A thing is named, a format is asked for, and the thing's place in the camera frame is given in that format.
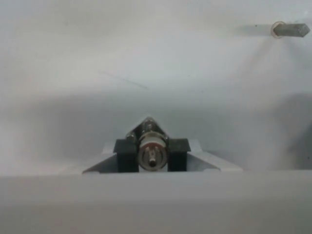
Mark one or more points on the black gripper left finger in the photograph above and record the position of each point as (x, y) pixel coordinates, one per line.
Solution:
(126, 156)

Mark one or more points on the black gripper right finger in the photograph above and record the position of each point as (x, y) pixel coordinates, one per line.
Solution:
(179, 156)

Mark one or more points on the metal BNC plug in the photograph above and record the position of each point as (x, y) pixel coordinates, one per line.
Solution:
(153, 153)

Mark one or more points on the white task board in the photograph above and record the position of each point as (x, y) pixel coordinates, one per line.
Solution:
(97, 48)

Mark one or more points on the metal square peg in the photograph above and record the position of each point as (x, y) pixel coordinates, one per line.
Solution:
(290, 30)

